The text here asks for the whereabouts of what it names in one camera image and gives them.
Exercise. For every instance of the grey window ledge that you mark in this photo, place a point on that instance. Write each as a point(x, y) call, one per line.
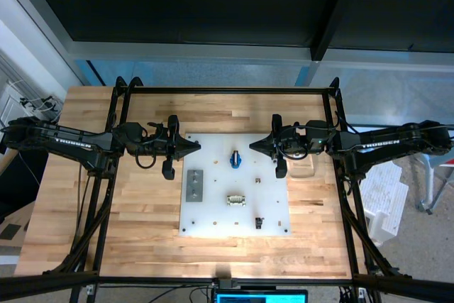
point(195, 49)

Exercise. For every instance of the small silver socket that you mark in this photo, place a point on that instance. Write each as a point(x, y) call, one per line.
point(258, 180)

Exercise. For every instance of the black aluminium frame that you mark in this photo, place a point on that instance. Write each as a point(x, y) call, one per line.
point(227, 89)

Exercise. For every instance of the blue clamp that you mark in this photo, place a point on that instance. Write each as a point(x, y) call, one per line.
point(235, 160)

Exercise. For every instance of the clear plastic tub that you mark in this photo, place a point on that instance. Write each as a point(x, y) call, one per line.
point(301, 171)

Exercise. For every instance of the black wall post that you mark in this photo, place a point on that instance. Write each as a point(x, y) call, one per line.
point(330, 8)

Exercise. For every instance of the black USB port holder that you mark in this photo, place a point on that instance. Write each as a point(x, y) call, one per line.
point(258, 225)

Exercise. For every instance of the flat brown cardboard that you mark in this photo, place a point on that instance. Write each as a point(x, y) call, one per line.
point(14, 225)

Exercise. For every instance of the grey metal chair frame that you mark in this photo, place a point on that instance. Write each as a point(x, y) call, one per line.
point(429, 182)

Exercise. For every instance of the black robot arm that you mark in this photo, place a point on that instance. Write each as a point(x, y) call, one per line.
point(379, 145)
point(71, 141)

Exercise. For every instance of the black table-level camera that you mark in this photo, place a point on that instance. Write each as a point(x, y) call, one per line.
point(224, 279)

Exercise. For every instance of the beige multi-pin connector housing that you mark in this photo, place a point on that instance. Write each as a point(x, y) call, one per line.
point(236, 200)

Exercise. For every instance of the grey metal plate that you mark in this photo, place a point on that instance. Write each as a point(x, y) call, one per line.
point(189, 196)

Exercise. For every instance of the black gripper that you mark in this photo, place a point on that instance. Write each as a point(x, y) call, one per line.
point(173, 147)
point(280, 147)

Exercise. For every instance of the white task board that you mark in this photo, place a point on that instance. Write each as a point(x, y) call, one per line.
point(220, 210)

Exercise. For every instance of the laptop screen with blue edge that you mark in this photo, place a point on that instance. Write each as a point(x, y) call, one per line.
point(259, 296)

